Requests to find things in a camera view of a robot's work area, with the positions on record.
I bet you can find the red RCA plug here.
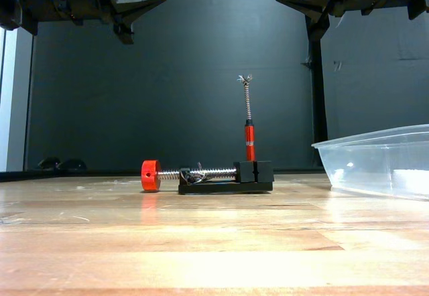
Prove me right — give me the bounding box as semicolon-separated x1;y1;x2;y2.
236;74;256;147

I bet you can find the clear plastic tub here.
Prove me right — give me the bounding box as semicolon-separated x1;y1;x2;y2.
311;124;429;202

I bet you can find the black vise with red knob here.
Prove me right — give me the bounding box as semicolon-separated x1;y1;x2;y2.
139;159;275;196

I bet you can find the black curved frame bracket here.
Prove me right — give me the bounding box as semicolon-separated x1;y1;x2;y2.
37;157;62;170
58;158;88;171

